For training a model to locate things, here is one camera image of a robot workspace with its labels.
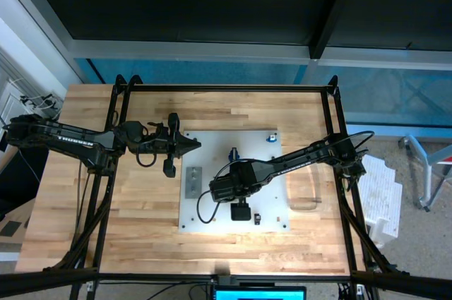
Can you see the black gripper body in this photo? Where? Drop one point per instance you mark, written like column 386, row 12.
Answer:
column 241, row 213
column 166, row 141

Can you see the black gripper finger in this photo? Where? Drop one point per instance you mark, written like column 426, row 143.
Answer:
column 183, row 149
column 183, row 140

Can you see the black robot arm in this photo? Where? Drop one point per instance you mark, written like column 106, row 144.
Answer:
column 300, row 159
column 76, row 141

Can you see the small blue white connector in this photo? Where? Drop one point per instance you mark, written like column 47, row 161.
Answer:
column 271, row 136

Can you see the black plastic socket block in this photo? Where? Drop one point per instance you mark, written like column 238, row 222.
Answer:
column 257, row 219

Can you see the white task board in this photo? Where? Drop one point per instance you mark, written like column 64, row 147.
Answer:
column 268, row 208

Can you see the grey metal plate with pegs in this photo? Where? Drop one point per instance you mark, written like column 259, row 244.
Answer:
column 187, row 196

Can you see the clear plastic tub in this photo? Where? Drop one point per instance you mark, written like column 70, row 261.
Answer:
column 307, row 194

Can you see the blue laptop screen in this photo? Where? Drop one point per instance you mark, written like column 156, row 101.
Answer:
column 257, row 294

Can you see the white foam block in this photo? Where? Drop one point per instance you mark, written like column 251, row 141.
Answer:
column 381, row 201

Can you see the brown cardboard box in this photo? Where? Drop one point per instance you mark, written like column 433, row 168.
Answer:
column 19, row 213

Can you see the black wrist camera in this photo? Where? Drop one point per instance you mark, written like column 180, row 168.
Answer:
column 220, row 190

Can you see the black low camera mount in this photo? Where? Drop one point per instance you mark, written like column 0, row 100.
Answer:
column 223, row 280

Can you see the black aluminium frame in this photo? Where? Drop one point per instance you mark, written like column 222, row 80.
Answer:
column 229, row 87

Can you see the grey metal chair frame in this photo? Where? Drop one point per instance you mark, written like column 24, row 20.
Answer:
column 428, row 187

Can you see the black wall pillar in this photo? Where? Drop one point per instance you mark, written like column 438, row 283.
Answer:
column 330, row 14

